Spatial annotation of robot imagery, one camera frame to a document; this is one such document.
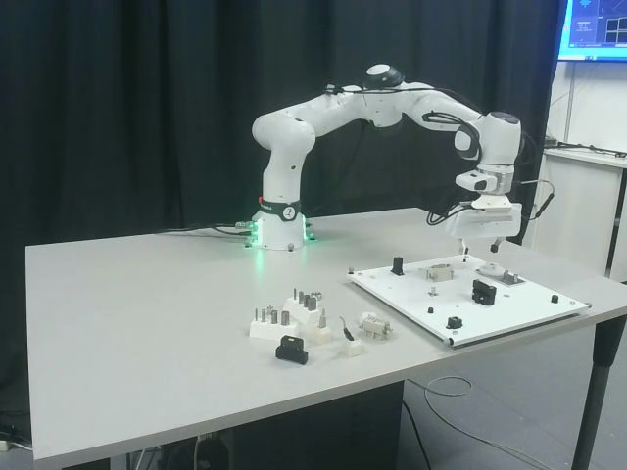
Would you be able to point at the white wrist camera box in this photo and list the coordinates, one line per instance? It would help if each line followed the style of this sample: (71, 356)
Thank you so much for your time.
(474, 182)

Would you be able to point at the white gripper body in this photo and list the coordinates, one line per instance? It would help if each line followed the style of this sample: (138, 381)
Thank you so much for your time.
(485, 224)

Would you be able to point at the flat white mounting plate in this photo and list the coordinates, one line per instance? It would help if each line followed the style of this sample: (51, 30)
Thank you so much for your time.
(490, 202)

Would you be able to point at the white task board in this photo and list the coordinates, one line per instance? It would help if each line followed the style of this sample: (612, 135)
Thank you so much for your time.
(416, 303)

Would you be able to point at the white cabinet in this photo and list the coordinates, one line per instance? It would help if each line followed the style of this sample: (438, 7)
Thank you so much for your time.
(578, 205)

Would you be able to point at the black curtain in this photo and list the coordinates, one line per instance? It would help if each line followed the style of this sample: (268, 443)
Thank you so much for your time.
(147, 98)

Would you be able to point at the white large gear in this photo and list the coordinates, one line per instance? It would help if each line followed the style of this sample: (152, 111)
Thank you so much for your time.
(491, 270)

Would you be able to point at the beige metal connector plug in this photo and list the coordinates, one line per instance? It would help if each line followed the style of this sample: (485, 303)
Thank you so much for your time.
(376, 329)

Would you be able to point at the white medium gear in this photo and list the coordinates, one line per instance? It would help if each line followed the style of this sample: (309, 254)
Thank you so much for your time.
(368, 316)

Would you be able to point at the black table leg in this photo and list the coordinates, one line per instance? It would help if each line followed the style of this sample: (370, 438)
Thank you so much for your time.
(597, 391)

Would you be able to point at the white peg holder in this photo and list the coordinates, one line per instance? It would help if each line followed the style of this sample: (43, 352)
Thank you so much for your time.
(269, 329)
(306, 317)

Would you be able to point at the tall metal peg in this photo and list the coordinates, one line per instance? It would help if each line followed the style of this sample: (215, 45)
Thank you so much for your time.
(322, 321)

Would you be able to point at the blue screen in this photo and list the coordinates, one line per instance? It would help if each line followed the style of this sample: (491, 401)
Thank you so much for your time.
(595, 29)

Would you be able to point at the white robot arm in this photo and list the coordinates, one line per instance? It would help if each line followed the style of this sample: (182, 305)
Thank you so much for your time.
(281, 176)

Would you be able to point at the white power strip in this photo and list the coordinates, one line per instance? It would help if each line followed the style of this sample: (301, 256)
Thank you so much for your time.
(4, 445)

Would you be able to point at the black D-SUB plug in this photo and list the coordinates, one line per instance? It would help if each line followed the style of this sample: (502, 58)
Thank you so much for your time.
(292, 351)

